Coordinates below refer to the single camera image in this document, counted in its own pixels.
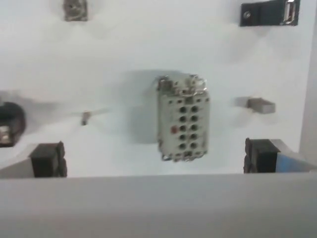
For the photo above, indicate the grey waterproof plug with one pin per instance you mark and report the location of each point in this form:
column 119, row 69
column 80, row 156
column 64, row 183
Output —
column 184, row 124

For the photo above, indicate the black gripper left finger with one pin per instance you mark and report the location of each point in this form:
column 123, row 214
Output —
column 47, row 161

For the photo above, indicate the metal square peg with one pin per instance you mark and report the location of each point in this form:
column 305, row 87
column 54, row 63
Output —
column 262, row 106

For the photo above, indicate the white task board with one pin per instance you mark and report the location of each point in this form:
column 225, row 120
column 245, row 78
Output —
column 123, row 49

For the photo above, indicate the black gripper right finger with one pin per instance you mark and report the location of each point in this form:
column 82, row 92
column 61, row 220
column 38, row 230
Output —
column 262, row 156

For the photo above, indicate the metal BNC plug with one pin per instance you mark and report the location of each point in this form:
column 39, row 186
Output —
column 74, row 7

